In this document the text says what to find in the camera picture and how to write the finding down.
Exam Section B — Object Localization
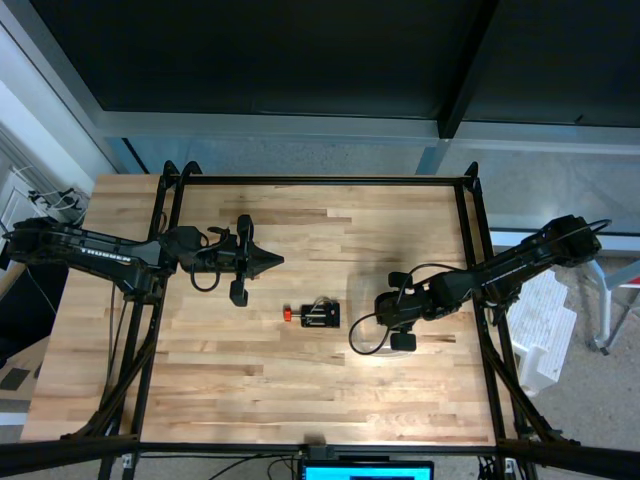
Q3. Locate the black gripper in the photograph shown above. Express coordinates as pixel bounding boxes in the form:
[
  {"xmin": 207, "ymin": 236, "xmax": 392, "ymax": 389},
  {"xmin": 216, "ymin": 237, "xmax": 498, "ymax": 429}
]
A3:
[
  {"xmin": 387, "ymin": 271, "xmax": 441, "ymax": 353},
  {"xmin": 199, "ymin": 214, "xmax": 285, "ymax": 307}
]

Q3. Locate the clear plastic tub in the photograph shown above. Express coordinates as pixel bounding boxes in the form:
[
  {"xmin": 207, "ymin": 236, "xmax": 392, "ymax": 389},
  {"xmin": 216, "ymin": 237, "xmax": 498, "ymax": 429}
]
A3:
[{"xmin": 346, "ymin": 272, "xmax": 416, "ymax": 359}]

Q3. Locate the black vise with red knob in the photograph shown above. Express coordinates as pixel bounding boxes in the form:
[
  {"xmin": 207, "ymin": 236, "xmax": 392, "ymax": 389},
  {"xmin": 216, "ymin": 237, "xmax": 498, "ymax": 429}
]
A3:
[{"xmin": 282, "ymin": 297, "xmax": 342, "ymax": 330}]

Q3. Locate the white foam packing block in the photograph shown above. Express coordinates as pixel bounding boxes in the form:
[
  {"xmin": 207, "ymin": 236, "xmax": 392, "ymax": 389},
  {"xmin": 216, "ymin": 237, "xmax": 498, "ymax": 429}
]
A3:
[{"xmin": 503, "ymin": 272, "xmax": 577, "ymax": 400}]

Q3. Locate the blue laptop screen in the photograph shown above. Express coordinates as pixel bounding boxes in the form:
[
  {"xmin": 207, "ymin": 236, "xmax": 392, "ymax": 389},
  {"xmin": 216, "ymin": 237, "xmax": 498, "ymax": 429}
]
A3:
[{"xmin": 298, "ymin": 459, "xmax": 435, "ymax": 480}]

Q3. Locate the cardboard box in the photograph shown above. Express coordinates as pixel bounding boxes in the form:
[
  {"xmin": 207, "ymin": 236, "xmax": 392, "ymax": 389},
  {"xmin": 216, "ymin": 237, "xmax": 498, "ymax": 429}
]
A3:
[{"xmin": 0, "ymin": 334, "xmax": 46, "ymax": 416}]

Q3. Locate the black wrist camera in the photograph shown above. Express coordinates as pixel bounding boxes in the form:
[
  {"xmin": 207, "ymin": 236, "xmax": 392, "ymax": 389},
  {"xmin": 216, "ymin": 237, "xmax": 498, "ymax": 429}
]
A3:
[{"xmin": 374, "ymin": 292, "xmax": 402, "ymax": 327}]

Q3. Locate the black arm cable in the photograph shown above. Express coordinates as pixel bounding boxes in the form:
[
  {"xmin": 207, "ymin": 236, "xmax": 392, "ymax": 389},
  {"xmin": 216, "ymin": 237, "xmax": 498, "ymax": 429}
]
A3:
[
  {"xmin": 189, "ymin": 227, "xmax": 232, "ymax": 293},
  {"xmin": 348, "ymin": 263, "xmax": 454, "ymax": 356}
]

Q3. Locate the black metal frame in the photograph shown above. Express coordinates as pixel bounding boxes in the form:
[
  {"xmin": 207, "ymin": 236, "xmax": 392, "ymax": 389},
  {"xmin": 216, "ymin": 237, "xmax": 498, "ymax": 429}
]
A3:
[{"xmin": 0, "ymin": 159, "xmax": 640, "ymax": 480}]

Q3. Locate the black table-level camera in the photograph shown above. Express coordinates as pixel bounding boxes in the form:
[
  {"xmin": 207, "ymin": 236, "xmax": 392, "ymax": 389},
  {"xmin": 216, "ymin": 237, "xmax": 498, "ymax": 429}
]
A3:
[{"xmin": 298, "ymin": 433, "xmax": 335, "ymax": 462}]

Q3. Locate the grey metal chair frame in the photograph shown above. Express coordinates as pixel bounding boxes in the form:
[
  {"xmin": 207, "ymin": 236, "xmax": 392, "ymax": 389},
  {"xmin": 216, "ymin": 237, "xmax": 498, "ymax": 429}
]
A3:
[{"xmin": 579, "ymin": 249, "xmax": 640, "ymax": 357}]

